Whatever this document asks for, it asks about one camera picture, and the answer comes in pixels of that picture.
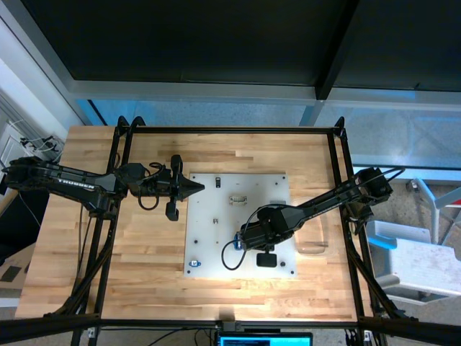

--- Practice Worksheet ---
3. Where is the tangled cable bundle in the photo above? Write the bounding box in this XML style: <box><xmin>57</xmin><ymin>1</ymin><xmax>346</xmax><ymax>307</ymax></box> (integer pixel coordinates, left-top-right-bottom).
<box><xmin>19</xmin><ymin>135</ymin><xmax>64</xmax><ymax>154</ymax></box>

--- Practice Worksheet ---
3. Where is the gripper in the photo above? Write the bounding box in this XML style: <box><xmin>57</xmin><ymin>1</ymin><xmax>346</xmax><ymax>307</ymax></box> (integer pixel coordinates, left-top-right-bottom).
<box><xmin>239</xmin><ymin>218</ymin><xmax>279</xmax><ymax>269</ymax></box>
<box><xmin>160</xmin><ymin>154</ymin><xmax>205</xmax><ymax>222</ymax></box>

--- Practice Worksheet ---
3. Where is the white metal chair frame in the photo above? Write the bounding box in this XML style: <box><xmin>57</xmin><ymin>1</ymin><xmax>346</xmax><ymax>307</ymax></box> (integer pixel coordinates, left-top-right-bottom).
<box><xmin>410</xmin><ymin>176</ymin><xmax>461</xmax><ymax>249</ymax></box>

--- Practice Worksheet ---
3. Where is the low camera on bracket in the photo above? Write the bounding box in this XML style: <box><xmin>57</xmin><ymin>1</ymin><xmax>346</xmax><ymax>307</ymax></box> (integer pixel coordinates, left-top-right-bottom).
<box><xmin>219</xmin><ymin>312</ymin><xmax>241</xmax><ymax>332</ymax></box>

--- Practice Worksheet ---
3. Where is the brown cardboard box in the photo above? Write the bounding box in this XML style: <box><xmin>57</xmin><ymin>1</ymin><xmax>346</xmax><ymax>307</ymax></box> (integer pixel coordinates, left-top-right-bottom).
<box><xmin>0</xmin><ymin>241</ymin><xmax>37</xmax><ymax>289</ymax></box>

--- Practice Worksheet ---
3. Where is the black aluminium frame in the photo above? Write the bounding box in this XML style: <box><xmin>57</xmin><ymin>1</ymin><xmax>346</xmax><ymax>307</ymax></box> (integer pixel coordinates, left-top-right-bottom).
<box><xmin>0</xmin><ymin>115</ymin><xmax>461</xmax><ymax>346</ymax></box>

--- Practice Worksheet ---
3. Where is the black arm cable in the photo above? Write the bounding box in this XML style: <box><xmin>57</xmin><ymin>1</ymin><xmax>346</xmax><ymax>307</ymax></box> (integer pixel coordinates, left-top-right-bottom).
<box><xmin>138</xmin><ymin>161</ymin><xmax>163</xmax><ymax>212</ymax></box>
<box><xmin>220</xmin><ymin>239</ymin><xmax>248</xmax><ymax>271</ymax></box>
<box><xmin>246</xmin><ymin>203</ymin><xmax>287</xmax><ymax>231</ymax></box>
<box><xmin>372</xmin><ymin>165</ymin><xmax>406</xmax><ymax>183</ymax></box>

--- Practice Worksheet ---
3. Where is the laptop with blue screen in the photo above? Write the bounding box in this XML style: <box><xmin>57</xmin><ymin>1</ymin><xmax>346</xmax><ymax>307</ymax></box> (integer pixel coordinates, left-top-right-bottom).
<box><xmin>214</xmin><ymin>332</ymin><xmax>313</xmax><ymax>346</ymax></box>

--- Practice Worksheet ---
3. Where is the white step stool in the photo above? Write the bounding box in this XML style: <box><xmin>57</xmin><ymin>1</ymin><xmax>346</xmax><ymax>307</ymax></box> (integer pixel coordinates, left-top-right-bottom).
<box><xmin>367</xmin><ymin>219</ymin><xmax>461</xmax><ymax>307</ymax></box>

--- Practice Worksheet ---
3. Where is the white cabinet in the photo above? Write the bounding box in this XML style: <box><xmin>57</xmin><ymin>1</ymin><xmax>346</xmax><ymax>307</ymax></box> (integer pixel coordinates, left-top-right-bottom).
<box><xmin>0</xmin><ymin>118</ymin><xmax>69</xmax><ymax>170</ymax></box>

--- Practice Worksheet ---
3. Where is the white task board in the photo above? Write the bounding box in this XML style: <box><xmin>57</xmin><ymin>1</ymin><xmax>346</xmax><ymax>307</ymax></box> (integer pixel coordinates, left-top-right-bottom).
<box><xmin>183</xmin><ymin>172</ymin><xmax>300</xmax><ymax>279</ymax></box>

